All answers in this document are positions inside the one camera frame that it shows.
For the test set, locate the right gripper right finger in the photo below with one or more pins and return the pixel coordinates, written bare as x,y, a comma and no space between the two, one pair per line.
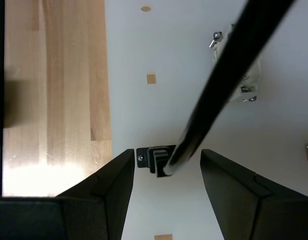
243,205

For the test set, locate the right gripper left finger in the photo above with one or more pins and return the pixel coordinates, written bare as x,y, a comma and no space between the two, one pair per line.
93,205

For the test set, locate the black USB hub socket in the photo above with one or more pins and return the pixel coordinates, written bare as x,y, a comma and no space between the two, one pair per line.
143,163

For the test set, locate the white board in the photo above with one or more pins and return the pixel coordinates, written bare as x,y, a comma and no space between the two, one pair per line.
168,50

